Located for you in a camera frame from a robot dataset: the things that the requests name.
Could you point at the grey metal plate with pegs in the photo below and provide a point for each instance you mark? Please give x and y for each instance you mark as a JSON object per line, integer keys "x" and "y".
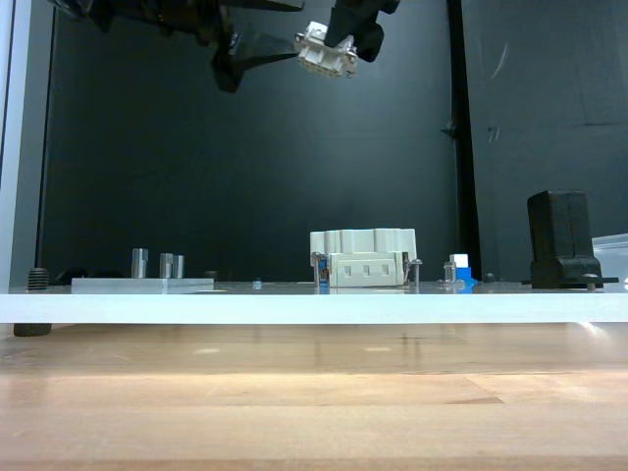
{"x": 142, "y": 285}

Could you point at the small black screw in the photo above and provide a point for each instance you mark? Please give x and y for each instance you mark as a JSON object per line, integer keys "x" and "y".
{"x": 489, "y": 277}

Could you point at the black board standoff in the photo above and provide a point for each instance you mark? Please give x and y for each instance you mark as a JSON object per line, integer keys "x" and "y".
{"x": 32, "y": 329}

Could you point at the blue clamp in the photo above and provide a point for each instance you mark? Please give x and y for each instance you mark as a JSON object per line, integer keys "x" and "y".
{"x": 323, "y": 269}

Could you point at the white mounting board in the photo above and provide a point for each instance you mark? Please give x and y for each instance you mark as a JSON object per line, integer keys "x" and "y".
{"x": 314, "y": 309}

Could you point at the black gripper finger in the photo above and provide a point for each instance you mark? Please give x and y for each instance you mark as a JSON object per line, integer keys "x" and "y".
{"x": 373, "y": 41}
{"x": 265, "y": 4}
{"x": 343, "y": 22}
{"x": 265, "y": 51}

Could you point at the grey HAN10E hub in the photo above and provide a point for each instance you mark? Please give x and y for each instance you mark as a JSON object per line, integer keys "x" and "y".
{"x": 363, "y": 275}

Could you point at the grey HAN10E connector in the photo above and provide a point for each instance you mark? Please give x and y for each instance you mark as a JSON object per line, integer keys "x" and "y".
{"x": 316, "y": 54}

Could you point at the black connector housing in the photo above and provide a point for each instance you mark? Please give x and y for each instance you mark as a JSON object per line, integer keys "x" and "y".
{"x": 564, "y": 235}

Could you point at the small blue white connector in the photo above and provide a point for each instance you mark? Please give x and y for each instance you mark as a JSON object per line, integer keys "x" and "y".
{"x": 463, "y": 277}

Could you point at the black knurled screw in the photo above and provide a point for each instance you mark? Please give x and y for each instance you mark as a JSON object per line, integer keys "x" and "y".
{"x": 39, "y": 279}

